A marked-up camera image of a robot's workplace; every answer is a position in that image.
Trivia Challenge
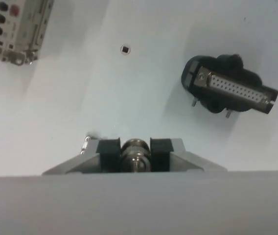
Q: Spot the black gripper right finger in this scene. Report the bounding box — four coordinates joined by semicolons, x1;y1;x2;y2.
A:
150;138;228;175

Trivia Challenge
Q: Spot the metal BNC plug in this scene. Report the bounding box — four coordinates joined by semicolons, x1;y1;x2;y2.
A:
119;138;152;173

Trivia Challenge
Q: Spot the white task board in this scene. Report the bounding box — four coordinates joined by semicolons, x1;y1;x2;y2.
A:
0;0;278;178

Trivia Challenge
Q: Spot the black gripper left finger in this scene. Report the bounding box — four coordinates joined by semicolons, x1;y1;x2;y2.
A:
42;138;121;175

